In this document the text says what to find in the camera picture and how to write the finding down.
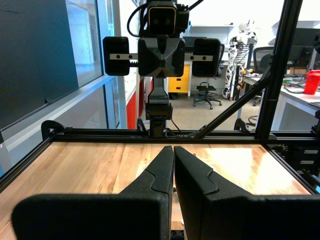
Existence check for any black right arm cable loop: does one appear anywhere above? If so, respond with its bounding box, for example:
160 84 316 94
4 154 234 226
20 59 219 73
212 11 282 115
126 3 150 39

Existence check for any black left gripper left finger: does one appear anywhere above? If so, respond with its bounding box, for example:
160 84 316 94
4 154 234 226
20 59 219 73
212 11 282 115
11 146 175 240

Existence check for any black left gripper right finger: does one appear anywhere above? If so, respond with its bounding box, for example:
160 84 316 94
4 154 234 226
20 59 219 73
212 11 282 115
174 146 320 240

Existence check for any black metal frame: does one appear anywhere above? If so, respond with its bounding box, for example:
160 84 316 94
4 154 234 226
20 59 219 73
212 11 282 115
0 0 320 195

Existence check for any red plastic cup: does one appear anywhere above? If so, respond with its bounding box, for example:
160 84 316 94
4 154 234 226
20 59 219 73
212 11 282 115
303 69 320 96

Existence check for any white desk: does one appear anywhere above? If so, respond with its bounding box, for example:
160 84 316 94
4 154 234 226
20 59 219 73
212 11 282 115
241 74 320 132

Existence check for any black rolling stool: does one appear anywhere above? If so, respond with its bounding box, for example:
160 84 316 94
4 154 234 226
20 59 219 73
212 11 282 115
192 81 223 110

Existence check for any black monitor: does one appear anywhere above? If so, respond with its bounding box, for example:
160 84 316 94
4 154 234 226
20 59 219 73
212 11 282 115
287 27 320 72

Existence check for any black control box with labels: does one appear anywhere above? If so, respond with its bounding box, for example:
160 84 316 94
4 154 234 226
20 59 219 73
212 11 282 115
271 142 320 177

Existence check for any black arched frame bracket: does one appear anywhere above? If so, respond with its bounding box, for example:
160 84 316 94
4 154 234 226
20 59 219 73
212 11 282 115
41 119 66 136

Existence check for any red panel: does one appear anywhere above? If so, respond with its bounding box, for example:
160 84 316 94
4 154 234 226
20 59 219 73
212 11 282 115
126 91 138 130

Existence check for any yellow drawer cabinet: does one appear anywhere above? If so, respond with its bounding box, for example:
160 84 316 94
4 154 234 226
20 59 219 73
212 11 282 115
167 64 191 94

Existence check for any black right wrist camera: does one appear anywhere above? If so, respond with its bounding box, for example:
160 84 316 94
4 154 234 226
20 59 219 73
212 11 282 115
146 1 178 35

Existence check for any black mesh office chair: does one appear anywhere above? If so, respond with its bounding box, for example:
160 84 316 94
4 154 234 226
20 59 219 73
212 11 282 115
252 46 276 107

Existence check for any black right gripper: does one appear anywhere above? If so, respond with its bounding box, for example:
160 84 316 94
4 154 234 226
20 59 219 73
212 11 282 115
102 36 222 78

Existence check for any white lattice robot figure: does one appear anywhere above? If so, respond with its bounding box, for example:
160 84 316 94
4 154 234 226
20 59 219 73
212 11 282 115
223 19 259 99

